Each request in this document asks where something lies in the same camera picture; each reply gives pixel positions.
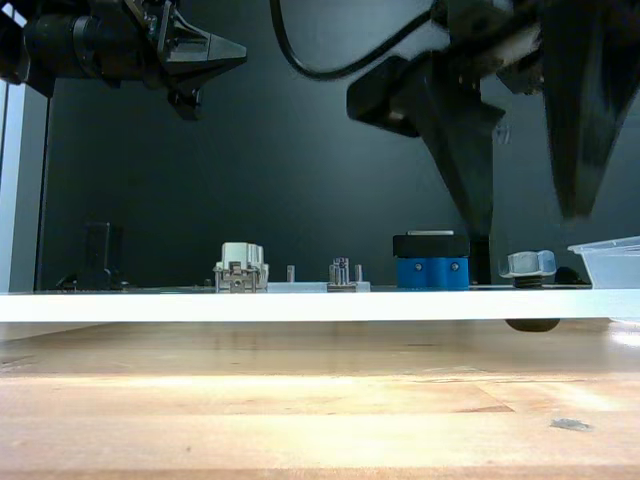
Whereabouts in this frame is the silver M12 hex nut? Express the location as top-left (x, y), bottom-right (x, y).
top-left (498, 249), bottom-right (557, 280)

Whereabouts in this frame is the blue and black connector block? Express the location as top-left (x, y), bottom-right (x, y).
top-left (392, 229), bottom-right (471, 291)

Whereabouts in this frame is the black rounded block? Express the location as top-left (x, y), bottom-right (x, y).
top-left (554, 266), bottom-right (594, 287)

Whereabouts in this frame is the small metal connector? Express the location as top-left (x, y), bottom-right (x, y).
top-left (327, 256), bottom-right (359, 293)

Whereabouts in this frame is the small black clamp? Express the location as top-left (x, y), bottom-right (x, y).
top-left (54, 221), bottom-right (131, 291)

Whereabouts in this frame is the black rubber board foot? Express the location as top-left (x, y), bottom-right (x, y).
top-left (504, 318), bottom-right (560, 333)

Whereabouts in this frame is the clear plastic tub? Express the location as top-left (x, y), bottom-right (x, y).
top-left (567, 234), bottom-right (640, 324)

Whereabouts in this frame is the grey rectangular connector housing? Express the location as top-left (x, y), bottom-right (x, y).
top-left (212, 242), bottom-right (271, 294)

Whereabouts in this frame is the clear block with pins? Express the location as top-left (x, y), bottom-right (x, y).
top-left (267, 263), bottom-right (371, 294)

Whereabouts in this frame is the white plastic board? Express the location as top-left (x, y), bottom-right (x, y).
top-left (0, 287), bottom-right (640, 324)

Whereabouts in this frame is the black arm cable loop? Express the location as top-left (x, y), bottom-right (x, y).
top-left (269, 0), bottom-right (436, 82)

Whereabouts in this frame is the black vertical post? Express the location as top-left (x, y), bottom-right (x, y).
top-left (468, 233), bottom-right (495, 287)

